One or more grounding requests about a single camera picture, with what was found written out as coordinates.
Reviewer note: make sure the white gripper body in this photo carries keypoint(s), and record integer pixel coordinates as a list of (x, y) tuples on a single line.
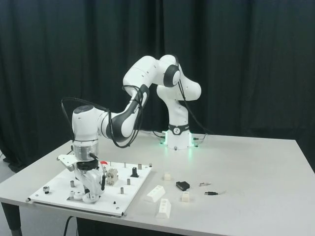
[(92, 180)]

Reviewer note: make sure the white large gear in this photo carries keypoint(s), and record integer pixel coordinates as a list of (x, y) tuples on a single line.
[(88, 199)]

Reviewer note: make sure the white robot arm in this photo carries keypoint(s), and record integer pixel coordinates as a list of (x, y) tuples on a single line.
[(137, 76)]

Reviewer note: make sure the white medium gear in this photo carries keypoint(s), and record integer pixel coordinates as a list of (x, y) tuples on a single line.
[(78, 195)]

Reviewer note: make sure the white small gear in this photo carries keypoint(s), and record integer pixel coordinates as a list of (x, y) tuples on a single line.
[(72, 193)]

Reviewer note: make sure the metal round peg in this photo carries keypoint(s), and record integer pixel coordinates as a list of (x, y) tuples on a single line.
[(72, 183), (121, 190)]

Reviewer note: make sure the white task board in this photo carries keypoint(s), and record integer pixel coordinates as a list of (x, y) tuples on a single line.
[(61, 204)]

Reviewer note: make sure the black box under table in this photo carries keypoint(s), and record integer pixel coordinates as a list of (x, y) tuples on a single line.
[(110, 227)]

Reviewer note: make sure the metal BNC plug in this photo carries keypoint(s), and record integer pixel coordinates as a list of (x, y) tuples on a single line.
[(45, 190)]

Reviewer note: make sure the long white peg holder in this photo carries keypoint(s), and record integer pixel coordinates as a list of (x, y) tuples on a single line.
[(155, 194), (163, 209)]

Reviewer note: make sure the small white plug holder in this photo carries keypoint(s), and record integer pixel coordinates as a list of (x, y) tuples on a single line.
[(167, 176), (185, 197)]

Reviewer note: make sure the dark table leg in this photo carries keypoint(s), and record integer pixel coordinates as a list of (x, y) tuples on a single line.
[(9, 218)]

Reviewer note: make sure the black D-SUB plug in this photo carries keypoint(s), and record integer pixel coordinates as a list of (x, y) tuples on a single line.
[(182, 185)]

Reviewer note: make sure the metal USB plug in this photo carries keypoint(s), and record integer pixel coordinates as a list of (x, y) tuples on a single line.
[(204, 184)]

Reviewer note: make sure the black curtains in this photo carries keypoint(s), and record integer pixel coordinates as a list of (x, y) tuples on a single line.
[(73, 49)]

